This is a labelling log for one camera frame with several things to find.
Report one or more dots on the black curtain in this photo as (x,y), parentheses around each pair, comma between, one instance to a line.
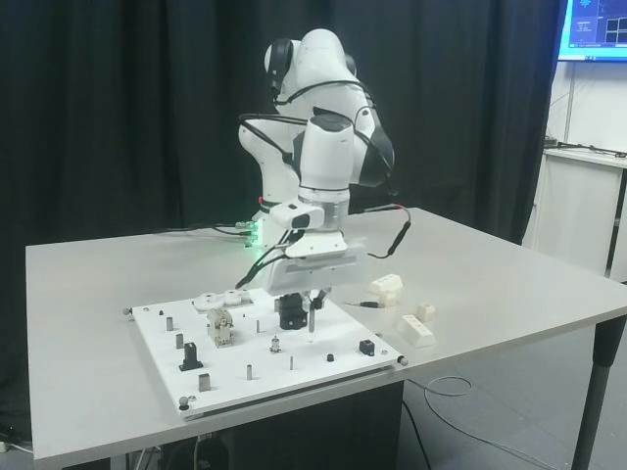
(122,112)

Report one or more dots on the small white camera box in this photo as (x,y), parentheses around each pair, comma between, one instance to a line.
(296,215)

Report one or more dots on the black cabinet under table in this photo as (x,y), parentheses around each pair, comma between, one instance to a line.
(318,431)

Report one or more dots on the white cabinet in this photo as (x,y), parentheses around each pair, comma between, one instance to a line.
(578,215)

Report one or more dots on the white medium gear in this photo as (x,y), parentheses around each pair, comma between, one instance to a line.
(231,296)

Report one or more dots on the white small gear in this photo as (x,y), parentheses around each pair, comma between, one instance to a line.
(245,296)

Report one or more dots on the blue screen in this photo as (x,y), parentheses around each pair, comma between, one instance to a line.
(593,29)

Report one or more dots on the metal BNC plug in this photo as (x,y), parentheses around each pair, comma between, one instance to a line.
(276,345)

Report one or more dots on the white large gear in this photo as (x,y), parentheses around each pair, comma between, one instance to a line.
(207,301)

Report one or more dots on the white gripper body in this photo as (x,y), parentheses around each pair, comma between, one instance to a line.
(313,271)

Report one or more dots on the black table leg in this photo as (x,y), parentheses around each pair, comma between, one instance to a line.
(603,382)

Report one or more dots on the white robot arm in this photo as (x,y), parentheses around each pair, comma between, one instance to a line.
(325,161)

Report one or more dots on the white task board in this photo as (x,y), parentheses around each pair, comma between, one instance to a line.
(274,372)

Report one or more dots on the metal square peg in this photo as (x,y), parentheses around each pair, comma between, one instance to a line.
(203,383)
(179,342)
(311,319)

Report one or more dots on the large white peg holder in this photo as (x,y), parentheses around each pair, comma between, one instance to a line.
(387,290)

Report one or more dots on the black USB plug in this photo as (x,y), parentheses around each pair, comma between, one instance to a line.
(191,357)

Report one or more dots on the small white holder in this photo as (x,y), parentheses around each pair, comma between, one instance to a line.
(426,312)

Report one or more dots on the long white peg holder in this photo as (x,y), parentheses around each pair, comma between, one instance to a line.
(417,332)

